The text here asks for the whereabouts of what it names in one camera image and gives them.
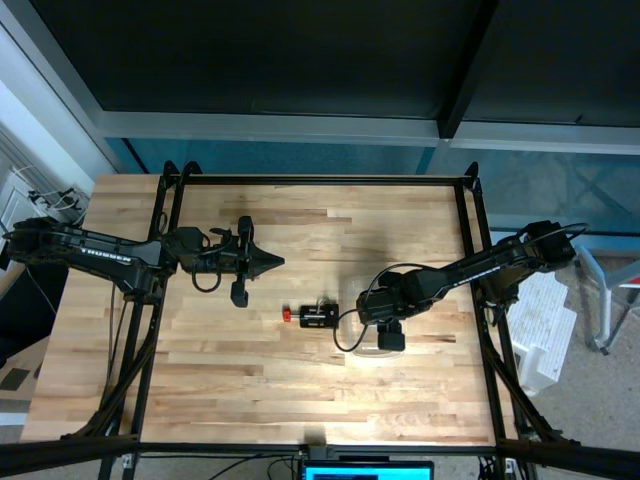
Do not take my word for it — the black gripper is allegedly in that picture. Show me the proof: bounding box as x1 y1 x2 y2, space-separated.
191 216 286 308
377 321 408 352

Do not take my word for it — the clear plastic tub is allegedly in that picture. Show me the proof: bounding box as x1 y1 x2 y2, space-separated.
342 274 407 360

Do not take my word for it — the black clamp with red knob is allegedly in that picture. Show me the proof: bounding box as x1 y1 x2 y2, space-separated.
281 299 341 330

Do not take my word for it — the blue laptop screen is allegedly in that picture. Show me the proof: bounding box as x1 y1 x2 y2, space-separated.
299 459 435 480

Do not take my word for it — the white stepped plastic block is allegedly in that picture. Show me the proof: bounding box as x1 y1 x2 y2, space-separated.
504 272 572 399

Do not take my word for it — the brown cardboard box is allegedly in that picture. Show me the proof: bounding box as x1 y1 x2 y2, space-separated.
0 334 54 401

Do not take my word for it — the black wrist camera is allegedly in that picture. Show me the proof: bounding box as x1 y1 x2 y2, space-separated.
355 289 399 325

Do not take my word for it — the black camera cable loop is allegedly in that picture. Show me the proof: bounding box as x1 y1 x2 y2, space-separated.
191 263 224 294
332 307 374 355

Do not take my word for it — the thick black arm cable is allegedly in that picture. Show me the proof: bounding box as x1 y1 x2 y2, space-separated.
364 263 431 301

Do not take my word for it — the bundle of white cables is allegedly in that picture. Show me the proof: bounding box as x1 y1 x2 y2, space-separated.
13 167 87 214

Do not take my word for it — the grey metal chair frame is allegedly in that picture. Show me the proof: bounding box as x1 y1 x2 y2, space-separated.
572 243 640 357

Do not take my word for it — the black wall post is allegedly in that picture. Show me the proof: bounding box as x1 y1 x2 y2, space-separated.
437 0 504 140

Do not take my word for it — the black aluminium frame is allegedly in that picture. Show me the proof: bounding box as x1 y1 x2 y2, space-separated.
0 159 640 480

